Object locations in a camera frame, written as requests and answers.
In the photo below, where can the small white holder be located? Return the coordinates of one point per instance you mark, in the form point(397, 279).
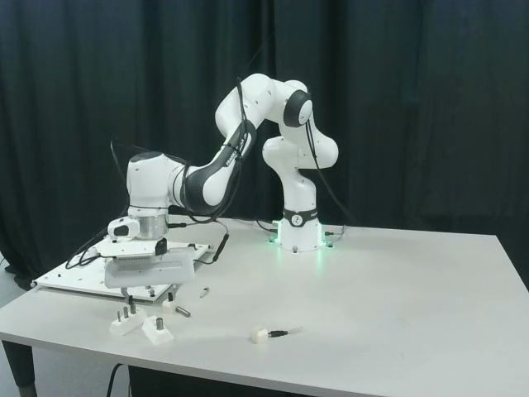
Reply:
point(168, 307)

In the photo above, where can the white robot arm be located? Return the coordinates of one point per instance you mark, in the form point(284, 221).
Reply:
point(289, 173)

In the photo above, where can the thin metal round peg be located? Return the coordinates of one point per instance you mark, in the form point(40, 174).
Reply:
point(125, 313)

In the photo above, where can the white task board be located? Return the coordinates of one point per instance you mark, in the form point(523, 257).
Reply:
point(74, 277)

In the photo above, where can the thick metal round peg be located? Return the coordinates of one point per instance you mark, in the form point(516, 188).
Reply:
point(158, 324)

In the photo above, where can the wide white peg holder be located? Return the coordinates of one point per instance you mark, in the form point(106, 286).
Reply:
point(159, 334)

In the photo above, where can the black curtain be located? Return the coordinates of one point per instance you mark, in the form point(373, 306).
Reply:
point(413, 103)

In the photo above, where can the metal bolt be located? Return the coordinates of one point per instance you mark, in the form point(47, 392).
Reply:
point(203, 292)

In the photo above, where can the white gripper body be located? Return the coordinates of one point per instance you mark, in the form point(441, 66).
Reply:
point(149, 271)

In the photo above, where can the black table leg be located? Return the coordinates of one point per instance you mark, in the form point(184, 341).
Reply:
point(18, 368)

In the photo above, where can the white plug holder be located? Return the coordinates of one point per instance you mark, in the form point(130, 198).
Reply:
point(259, 335)

